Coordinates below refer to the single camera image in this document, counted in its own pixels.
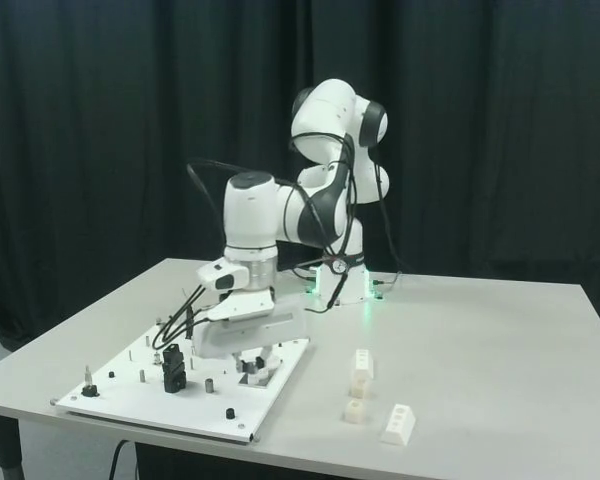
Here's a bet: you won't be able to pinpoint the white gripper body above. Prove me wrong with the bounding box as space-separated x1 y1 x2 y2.
194 306 310 360

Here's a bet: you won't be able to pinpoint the flat white mounting plate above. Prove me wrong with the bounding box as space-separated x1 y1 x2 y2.
206 288 275 322

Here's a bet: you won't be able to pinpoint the black D-SUB plug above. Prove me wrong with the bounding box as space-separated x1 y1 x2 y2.
161 342 187 393

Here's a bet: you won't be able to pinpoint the small white box dark window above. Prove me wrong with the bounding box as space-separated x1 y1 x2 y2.
196 260 250 292

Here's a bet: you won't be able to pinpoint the tall white holder with holes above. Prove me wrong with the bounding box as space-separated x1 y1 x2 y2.
349 348 376 380

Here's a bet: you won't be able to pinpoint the white task board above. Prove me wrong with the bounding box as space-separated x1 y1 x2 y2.
49 319 313 444

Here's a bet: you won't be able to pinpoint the white wedge holder with holes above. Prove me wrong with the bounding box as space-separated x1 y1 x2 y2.
378 403 417 445

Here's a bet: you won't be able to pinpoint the black curtains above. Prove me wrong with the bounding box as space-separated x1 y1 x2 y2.
0 0 600 351

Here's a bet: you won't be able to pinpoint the black table leg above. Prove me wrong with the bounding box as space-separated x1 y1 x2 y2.
0 412 24 480

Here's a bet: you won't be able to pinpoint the silver ring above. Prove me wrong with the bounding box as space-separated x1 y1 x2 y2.
247 258 277 292

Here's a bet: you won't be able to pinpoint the black cable under table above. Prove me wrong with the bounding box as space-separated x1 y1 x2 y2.
110 438 137 480

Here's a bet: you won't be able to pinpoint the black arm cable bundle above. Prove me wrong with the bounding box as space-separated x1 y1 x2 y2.
151 132 405 351

